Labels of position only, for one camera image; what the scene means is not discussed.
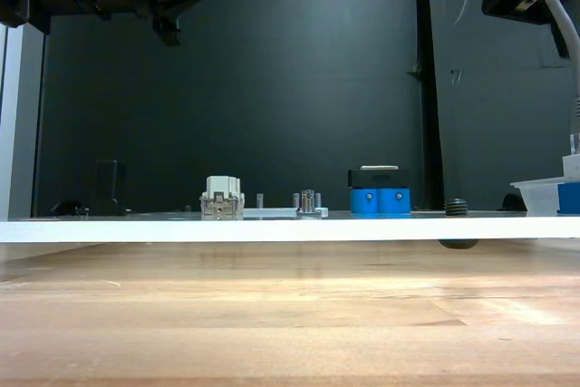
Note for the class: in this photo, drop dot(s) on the beige connector housing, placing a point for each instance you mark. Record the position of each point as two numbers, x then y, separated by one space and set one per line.
221 199

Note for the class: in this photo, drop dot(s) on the silver metal connector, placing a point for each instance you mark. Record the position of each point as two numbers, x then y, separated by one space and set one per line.
309 203

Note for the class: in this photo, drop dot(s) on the white rj45 socket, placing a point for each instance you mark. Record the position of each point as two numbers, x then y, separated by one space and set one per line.
572 168

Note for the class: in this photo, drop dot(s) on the black round foot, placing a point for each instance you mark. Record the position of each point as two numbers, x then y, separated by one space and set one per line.
514 203

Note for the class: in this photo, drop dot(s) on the black ribbed screw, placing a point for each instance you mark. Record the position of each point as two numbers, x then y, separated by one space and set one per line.
455 207

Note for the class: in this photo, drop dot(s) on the black socket holder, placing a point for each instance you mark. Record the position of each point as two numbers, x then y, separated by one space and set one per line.
109 183

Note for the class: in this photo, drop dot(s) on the small grey pin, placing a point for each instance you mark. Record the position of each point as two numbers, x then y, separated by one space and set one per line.
295 200
260 201
319 200

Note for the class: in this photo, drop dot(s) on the black rubber foot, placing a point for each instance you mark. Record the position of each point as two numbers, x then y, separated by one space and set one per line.
457 244

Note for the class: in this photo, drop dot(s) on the black block on clamp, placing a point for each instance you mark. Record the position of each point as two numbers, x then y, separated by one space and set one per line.
376 178

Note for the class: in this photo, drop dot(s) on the clear plastic bar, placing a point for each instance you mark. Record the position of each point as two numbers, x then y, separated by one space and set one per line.
272 213

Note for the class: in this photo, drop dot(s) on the blue clamp block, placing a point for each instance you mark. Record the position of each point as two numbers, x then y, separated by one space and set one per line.
380 202

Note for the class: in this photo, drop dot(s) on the white board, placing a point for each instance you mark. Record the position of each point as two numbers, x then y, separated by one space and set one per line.
290 229

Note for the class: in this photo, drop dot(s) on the black frame post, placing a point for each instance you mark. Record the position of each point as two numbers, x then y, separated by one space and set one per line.
428 110

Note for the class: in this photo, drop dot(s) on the blue socket mount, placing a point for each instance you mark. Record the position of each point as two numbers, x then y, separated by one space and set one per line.
570 199

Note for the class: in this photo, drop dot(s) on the white frame post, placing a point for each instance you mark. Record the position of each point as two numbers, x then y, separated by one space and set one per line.
11 133

